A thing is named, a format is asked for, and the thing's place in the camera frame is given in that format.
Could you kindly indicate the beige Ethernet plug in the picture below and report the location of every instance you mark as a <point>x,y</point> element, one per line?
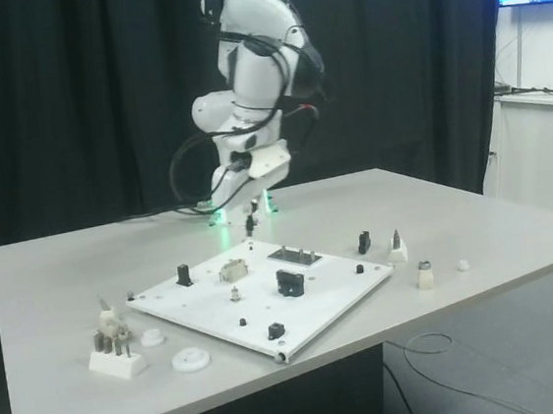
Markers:
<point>117,331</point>

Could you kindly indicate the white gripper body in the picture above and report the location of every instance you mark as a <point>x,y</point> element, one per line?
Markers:
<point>230,187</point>

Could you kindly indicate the white medium gear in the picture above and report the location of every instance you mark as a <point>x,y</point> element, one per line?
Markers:
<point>152,337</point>

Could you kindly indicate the white plug holder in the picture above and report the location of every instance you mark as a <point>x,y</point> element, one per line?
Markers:
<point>108,318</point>

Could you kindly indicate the metal nut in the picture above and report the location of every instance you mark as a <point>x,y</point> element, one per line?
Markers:
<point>424,265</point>

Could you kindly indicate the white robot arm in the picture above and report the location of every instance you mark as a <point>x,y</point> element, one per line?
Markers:
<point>252,71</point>

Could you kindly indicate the white round peg holder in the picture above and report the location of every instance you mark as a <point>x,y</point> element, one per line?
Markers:
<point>398,256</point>

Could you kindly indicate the white hexagonal holder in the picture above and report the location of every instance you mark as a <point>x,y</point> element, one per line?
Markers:
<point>426,280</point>

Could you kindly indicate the white square peg holder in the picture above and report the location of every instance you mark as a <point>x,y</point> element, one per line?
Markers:
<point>117,367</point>

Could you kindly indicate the black curtain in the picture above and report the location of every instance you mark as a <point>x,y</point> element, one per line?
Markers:
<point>74,114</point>

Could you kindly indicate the white small gear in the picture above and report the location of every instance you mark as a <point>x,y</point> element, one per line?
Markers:
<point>462,265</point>

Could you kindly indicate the black USB plug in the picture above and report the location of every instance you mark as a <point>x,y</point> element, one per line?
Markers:
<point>249,225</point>

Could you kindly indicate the large metal square peg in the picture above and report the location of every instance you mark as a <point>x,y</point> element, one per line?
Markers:
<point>98,342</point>

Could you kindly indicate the white large gear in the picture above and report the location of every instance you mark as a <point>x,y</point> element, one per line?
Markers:
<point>191,360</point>

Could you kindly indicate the small metal square peg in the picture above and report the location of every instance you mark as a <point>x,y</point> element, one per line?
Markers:
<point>129,351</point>

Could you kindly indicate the white task board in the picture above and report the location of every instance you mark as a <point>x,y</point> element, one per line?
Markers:
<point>267,307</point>

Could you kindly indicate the medium metal square peg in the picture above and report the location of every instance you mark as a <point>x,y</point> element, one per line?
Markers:
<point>118,347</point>

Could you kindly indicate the grey metal plug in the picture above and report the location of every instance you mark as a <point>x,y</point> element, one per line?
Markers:
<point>103,302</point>

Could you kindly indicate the black D-SUB plug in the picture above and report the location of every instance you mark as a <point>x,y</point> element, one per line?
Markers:
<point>363,241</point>

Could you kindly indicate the large metal round peg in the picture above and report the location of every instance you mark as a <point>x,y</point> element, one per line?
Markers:
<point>396,238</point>

